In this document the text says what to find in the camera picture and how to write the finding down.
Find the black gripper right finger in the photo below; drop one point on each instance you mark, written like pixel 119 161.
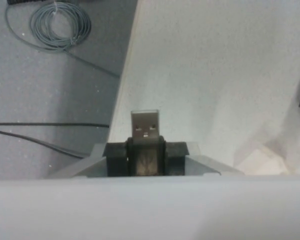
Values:
pixel 177 160

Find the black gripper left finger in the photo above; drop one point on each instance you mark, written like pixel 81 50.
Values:
pixel 115 160

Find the black USB plug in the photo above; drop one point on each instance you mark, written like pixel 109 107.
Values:
pixel 145 125

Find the cream holder block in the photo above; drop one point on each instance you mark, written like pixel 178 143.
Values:
pixel 262 162

